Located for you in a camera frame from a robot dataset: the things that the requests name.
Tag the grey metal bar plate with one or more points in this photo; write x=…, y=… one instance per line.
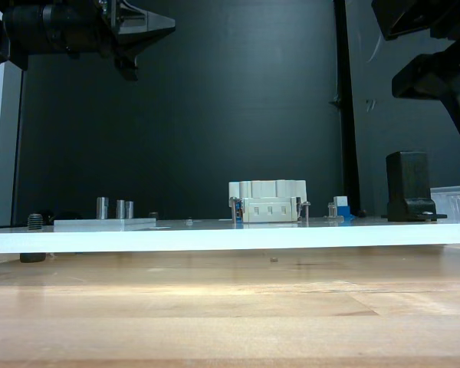
x=103, y=224

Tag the white taskboard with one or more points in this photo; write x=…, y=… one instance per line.
x=230, y=237

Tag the black taskboard foot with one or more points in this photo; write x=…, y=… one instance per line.
x=32, y=258

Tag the clear plastic tub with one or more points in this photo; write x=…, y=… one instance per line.
x=456, y=203

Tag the small blue white connector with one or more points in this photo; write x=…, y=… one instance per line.
x=343, y=209

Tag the beige connector housing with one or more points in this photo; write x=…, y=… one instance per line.
x=268, y=203

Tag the large blue connector socket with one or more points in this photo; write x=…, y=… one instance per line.
x=239, y=214

